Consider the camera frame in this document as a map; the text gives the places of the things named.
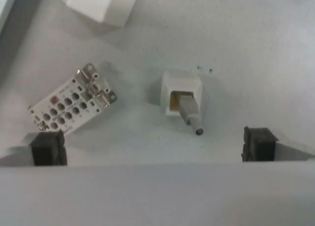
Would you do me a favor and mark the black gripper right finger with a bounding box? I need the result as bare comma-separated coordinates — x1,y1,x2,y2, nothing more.
242,126,315,163

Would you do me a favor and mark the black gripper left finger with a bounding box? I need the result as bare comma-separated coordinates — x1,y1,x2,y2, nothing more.
0,129,68,167

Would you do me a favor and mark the grey Ethernet plug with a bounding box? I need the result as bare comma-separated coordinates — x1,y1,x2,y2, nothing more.
170,91,205,136

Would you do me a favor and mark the white multi-pin waterproof plug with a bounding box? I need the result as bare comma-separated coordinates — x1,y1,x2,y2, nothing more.
28,62,119,136

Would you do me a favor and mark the small white square plug holder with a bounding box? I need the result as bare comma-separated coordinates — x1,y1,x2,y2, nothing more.
160,69,210,118

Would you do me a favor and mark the white peg holder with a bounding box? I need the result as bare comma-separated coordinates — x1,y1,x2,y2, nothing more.
58,0,139,28

